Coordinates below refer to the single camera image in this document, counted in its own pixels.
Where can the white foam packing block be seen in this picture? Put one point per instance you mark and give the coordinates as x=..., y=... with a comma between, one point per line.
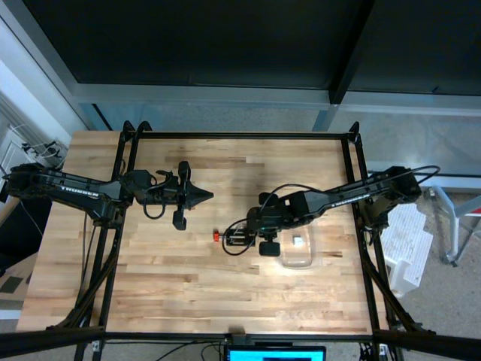
x=406, y=244

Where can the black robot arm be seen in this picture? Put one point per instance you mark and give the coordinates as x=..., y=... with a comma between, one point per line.
x=79, y=192
x=330, y=203

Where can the flat cardboard box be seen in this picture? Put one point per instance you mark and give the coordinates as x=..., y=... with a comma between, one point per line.
x=19, y=269

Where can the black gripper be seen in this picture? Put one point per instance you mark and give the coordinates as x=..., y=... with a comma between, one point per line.
x=171, y=193
x=270, y=249

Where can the black clamp with red knob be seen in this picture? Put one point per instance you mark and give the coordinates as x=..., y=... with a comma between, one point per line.
x=216, y=236

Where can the small white block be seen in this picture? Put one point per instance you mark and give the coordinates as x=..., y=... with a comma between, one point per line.
x=298, y=240

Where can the black metal table frame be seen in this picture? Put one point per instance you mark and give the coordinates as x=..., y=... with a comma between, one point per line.
x=56, y=336

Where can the black vertical post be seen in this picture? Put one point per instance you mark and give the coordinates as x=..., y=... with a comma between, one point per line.
x=351, y=56

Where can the clear plastic tub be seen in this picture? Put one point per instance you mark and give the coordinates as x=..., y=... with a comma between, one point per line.
x=300, y=259

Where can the grey metal stand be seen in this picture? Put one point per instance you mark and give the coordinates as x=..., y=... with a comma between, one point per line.
x=453, y=233

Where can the screen with blue edge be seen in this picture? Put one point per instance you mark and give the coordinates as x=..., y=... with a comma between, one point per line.
x=274, y=355

